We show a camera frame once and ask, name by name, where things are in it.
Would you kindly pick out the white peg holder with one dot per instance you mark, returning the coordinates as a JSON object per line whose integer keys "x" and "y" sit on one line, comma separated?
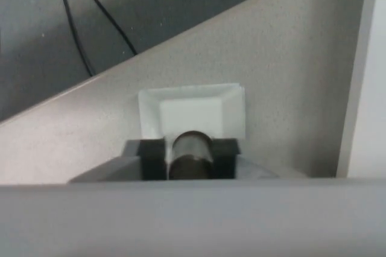
{"x": 190, "y": 112}

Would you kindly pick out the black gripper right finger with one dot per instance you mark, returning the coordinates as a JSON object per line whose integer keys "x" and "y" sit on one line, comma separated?
{"x": 226, "y": 157}

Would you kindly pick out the metal round peg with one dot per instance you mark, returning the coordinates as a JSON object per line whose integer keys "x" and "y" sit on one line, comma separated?
{"x": 190, "y": 157}

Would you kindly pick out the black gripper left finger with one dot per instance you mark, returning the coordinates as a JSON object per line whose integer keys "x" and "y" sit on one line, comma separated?
{"x": 152, "y": 160}

